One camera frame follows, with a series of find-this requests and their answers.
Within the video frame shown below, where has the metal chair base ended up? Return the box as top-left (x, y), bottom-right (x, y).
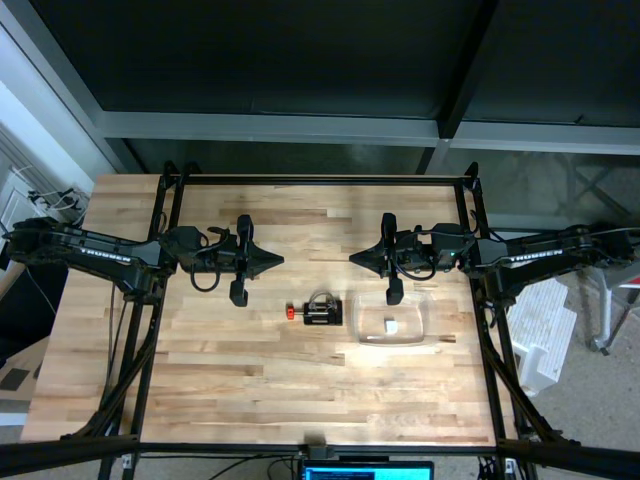
top-left (574, 269), bottom-right (640, 357)

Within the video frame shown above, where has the black clamp with red knob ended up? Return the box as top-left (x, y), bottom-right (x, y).
top-left (285, 294), bottom-right (347, 328)

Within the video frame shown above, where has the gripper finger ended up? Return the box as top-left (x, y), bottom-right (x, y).
top-left (348, 258), bottom-right (385, 277)
top-left (348, 239), bottom-right (385, 262)
top-left (255, 259), bottom-right (286, 279)
top-left (254, 242), bottom-right (286, 263)

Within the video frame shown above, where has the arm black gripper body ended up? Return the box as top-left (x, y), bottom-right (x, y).
top-left (380, 212), bottom-right (427, 307)
top-left (214, 214), bottom-right (258, 307)

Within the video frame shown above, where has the black and white cable bundle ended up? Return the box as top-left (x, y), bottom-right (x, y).
top-left (24, 185), bottom-right (89, 214)

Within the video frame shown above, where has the clear plastic container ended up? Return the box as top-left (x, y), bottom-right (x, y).
top-left (352, 291), bottom-right (435, 347)

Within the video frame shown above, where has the black table-level camera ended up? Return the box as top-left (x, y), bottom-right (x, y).
top-left (299, 433), bottom-right (337, 460)

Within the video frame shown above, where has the white plastic step stool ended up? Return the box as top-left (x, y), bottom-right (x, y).
top-left (504, 277), bottom-right (579, 399)

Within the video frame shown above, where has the black metal frame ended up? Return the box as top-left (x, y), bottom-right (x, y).
top-left (0, 159), bottom-right (640, 480)

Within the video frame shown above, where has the brown cardboard box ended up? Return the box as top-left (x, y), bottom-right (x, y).
top-left (0, 334), bottom-right (52, 427)

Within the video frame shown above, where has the laptop screen with blue edge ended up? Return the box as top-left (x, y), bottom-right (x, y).
top-left (299, 459), bottom-right (435, 480)

